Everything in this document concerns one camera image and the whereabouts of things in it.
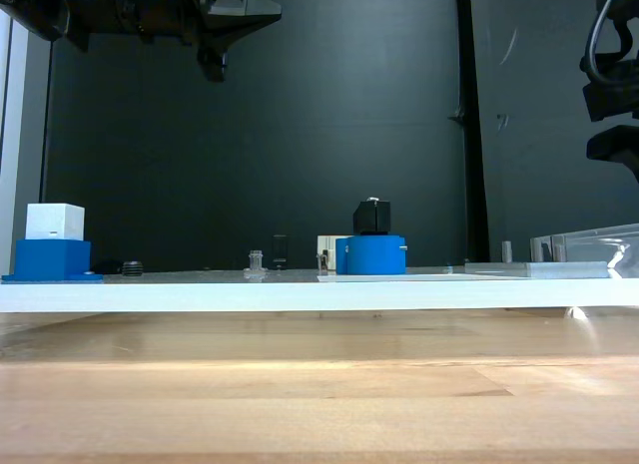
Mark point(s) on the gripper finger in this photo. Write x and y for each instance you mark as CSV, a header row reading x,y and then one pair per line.
x,y
249,15

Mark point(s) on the clear plastic tub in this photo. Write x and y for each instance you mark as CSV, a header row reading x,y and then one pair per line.
x,y
599,244

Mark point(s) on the grey metal plate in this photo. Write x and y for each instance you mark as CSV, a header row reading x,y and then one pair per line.
x,y
564,270

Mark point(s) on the small grey metal peg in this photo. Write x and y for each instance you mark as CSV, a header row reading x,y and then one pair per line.
x,y
506,252

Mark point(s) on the small black bar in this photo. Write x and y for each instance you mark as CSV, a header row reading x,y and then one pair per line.
x,y
279,247

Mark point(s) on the black connector block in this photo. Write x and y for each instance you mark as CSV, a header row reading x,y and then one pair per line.
x,y
372,217

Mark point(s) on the white cube block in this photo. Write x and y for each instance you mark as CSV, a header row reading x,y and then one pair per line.
x,y
52,222

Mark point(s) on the white connector housing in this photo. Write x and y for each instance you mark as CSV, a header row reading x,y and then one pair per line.
x,y
327,244

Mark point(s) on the clear plastic fitting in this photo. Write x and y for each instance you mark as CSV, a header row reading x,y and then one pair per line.
x,y
255,259

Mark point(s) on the small metal clamp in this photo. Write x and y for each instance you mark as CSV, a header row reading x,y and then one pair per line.
x,y
322,264

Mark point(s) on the black threaded insert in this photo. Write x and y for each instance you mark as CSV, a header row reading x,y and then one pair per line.
x,y
133,268

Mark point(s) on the white flat plastic plate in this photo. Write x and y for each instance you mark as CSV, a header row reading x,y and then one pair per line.
x,y
424,278

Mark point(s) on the blue round holder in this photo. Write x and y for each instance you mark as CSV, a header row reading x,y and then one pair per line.
x,y
374,257

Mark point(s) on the white task board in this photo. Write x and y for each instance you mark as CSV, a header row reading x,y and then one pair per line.
x,y
199,297

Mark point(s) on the black frame post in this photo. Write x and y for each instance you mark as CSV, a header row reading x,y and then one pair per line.
x,y
474,184

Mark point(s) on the light grey frame upright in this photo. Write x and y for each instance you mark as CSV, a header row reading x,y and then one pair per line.
x,y
12,135

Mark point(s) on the blue square base mount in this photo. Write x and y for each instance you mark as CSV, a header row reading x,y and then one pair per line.
x,y
50,259

